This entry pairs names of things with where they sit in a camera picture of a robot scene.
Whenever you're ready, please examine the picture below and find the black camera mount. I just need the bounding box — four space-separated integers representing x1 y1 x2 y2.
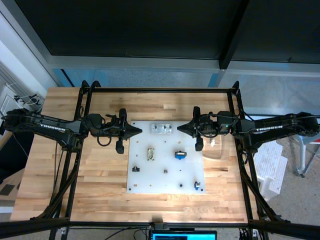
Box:
149 216 169 230

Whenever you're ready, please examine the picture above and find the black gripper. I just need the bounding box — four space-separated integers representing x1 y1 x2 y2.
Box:
106 108 143 155
176 106 220 152

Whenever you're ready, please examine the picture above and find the clear plastic tub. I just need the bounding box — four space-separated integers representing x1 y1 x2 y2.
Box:
202 134 225 162

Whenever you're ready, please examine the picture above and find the black aluminium table frame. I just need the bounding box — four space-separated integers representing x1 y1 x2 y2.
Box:
0 79 320 240

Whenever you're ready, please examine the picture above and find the bundle of cables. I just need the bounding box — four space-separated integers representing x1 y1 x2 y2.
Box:
12 92 45 109

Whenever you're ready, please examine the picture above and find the cardboard box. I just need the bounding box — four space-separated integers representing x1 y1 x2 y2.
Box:
0 167 26 201

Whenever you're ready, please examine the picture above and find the clear acrylic socket block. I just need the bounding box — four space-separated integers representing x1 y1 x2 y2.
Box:
149 122 173 135

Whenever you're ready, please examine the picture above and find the black vertical post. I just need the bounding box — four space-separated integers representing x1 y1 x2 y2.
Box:
218 0 251 71

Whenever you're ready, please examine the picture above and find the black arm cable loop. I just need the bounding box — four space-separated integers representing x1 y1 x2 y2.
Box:
96 134 112 148

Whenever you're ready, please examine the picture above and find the blue and black D-sub connector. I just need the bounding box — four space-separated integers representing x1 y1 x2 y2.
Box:
174 149 188 161

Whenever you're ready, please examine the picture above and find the laptop screen with blue edge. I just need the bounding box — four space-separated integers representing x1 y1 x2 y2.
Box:
149 229 218 240

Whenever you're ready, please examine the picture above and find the white task board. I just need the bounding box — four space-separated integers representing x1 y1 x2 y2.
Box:
126 120 207 195

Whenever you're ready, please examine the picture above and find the grey metal stand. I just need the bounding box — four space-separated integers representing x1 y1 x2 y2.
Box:
291 129 320 179

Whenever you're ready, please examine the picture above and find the white perforated foam block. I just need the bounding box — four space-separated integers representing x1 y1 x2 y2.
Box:
252 141 289 203

